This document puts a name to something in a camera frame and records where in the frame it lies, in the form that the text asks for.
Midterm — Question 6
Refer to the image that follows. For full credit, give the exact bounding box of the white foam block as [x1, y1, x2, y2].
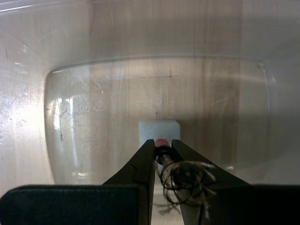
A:
[138, 120, 181, 174]

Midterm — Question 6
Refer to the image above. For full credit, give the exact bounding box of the clear plastic tub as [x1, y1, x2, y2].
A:
[0, 0, 300, 188]

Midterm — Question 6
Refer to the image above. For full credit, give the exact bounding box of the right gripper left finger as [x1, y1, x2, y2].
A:
[0, 140, 157, 225]

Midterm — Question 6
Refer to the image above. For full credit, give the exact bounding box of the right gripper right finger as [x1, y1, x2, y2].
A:
[172, 140, 300, 225]

